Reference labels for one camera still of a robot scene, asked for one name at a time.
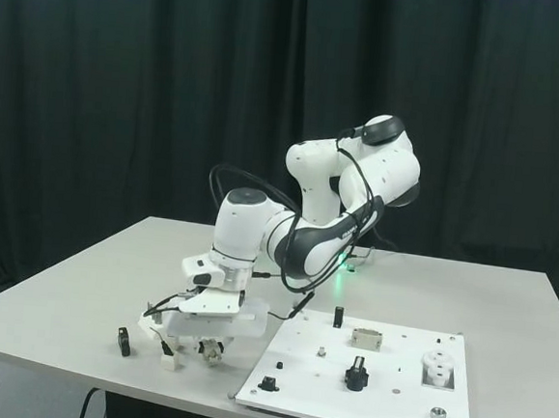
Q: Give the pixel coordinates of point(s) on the black cabinet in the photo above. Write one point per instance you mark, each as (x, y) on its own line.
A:
(166, 415)

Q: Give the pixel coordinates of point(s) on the metal bolt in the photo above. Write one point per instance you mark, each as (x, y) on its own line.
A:
(437, 413)

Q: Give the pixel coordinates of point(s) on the white medium gear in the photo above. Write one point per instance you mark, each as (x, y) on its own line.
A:
(438, 371)

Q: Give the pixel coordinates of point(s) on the thin black rod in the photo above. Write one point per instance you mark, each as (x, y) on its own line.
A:
(260, 275)

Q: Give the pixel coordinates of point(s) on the white task board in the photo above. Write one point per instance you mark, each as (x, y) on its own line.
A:
(391, 387)

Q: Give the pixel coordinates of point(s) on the white large gear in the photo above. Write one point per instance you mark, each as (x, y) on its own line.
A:
(433, 359)

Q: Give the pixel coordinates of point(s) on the white small gear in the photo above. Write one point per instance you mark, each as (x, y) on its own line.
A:
(442, 381)

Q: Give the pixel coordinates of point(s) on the white round peg holder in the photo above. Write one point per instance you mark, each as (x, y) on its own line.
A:
(151, 327)

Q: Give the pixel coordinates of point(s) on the small white plug holder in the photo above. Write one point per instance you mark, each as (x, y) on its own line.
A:
(173, 361)

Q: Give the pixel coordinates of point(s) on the black D-SUB plug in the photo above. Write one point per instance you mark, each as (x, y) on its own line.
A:
(124, 341)

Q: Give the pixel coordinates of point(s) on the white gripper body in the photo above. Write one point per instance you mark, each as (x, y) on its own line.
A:
(251, 320)

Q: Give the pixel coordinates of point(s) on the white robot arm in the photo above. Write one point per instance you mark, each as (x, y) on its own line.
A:
(374, 173)

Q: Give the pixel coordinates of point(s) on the black curtain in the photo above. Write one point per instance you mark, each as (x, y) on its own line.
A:
(126, 61)

